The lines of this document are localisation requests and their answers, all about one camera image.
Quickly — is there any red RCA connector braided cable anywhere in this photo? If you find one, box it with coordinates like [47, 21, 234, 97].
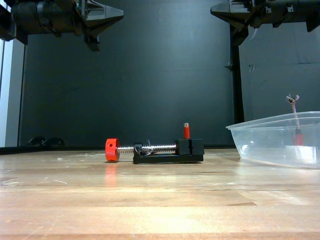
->
[285, 92, 305, 146]

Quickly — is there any red RCA socket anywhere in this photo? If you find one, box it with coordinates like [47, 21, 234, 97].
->
[183, 122, 192, 140]

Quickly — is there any clear plastic tub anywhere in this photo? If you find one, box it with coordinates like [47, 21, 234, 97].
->
[225, 111, 320, 171]

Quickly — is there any black vise clamp red knob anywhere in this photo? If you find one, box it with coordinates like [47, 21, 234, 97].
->
[104, 137, 205, 165]

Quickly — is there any white block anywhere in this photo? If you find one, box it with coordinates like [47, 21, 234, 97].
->
[284, 144, 319, 161]

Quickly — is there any black wall column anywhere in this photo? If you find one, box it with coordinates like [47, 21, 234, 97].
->
[224, 24, 246, 130]

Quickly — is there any silver aluminium window frame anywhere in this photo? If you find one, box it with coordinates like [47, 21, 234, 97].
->
[0, 37, 20, 148]

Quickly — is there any black aluminium frame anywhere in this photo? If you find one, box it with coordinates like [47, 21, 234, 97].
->
[0, 136, 241, 156]

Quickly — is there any frayed braided wire stub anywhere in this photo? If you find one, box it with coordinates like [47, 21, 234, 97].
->
[138, 139, 155, 158]

